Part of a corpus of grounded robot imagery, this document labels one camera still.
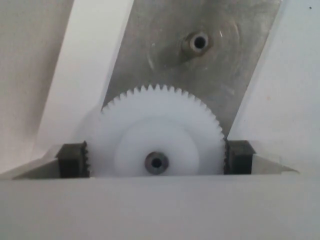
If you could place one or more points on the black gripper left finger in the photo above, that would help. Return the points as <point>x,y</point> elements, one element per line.
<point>71,160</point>

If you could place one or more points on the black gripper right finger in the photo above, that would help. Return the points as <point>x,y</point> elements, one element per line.
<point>240,160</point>

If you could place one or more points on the white large gear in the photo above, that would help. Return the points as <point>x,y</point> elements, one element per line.
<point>160,130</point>

